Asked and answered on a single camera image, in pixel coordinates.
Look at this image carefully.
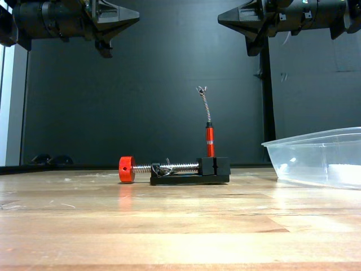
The clear plastic tub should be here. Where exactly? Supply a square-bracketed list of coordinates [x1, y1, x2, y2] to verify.
[261, 126, 361, 190]

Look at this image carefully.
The black vise with red knob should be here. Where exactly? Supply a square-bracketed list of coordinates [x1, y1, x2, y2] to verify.
[118, 156, 231, 186]

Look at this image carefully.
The red RCA plug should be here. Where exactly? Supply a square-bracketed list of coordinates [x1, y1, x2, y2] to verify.
[195, 85, 216, 145]

